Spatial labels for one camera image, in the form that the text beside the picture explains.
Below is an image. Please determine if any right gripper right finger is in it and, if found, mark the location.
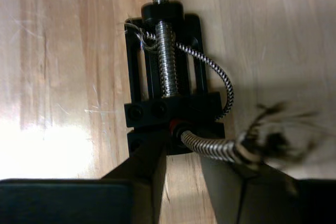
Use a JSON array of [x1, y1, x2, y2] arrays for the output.
[[202, 153, 336, 224]]

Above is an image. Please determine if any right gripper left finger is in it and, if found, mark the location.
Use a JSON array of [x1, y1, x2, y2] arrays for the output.
[[0, 126, 169, 224]]

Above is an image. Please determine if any black vise with red knob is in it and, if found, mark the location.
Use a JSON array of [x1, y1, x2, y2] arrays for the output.
[[123, 0, 227, 156]]

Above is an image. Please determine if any red RCA socket braided cable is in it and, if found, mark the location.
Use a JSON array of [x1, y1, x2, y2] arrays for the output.
[[123, 22, 235, 122]]

